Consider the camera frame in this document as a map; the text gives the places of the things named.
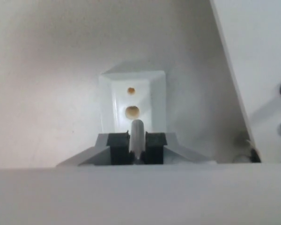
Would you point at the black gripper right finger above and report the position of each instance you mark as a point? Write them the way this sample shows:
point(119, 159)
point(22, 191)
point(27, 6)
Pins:
point(154, 150)

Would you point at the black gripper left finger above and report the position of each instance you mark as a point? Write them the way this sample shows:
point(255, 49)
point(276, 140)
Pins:
point(118, 150)

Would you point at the metal round peg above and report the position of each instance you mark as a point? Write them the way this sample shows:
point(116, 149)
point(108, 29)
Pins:
point(137, 138)

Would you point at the white three-hole peg holder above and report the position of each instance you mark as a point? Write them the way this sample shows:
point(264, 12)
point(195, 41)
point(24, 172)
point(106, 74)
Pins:
point(140, 79)

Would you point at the white task board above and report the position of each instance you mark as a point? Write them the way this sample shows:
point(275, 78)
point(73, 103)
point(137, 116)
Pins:
point(260, 58)

